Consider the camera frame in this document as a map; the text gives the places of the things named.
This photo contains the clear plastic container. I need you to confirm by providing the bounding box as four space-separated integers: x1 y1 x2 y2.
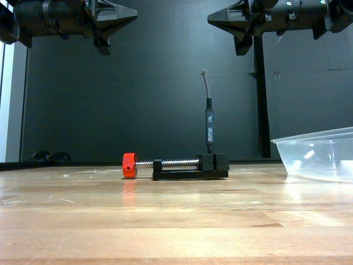
270 126 353 184

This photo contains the black frame post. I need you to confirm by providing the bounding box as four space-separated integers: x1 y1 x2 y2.
253 35 271 158

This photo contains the black rounded object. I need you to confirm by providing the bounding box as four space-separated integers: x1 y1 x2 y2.
48 151 73 162
31 150 51 161

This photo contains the black USB-C connector braided cable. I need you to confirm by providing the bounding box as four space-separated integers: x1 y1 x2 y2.
199 69 215 128

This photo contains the black clamp with red knob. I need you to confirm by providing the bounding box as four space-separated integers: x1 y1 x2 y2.
121 152 230 182

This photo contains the black frame rail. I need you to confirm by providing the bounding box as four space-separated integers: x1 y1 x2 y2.
0 158 285 172

